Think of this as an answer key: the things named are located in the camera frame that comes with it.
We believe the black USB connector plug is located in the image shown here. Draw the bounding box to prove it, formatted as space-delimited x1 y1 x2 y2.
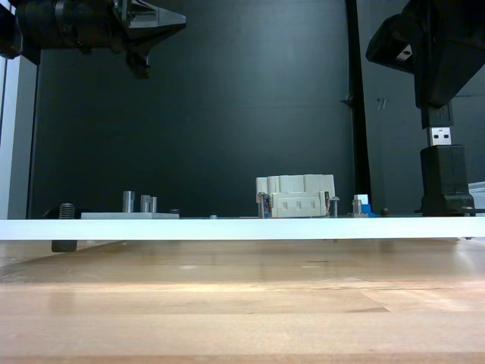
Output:
421 102 455 147

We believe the black USB socket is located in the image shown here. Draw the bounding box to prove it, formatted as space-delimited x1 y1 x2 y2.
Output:
414 143 477 218

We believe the small blue white connector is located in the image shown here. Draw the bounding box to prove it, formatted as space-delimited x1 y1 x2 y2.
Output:
355 193 374 218

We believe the beige multi-pin connector housing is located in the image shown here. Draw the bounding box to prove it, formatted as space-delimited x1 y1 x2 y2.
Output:
255 173 341 219

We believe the black vertical beam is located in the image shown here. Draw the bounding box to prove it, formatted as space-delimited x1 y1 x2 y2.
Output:
343 0 371 198

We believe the clear plastic tub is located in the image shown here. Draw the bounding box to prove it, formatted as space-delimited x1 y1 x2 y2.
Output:
468 182 485 210

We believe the grey metal plate with pegs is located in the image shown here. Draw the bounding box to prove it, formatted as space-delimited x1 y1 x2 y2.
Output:
80 190 180 221

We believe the white task board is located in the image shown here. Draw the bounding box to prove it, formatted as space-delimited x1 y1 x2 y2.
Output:
0 215 485 242

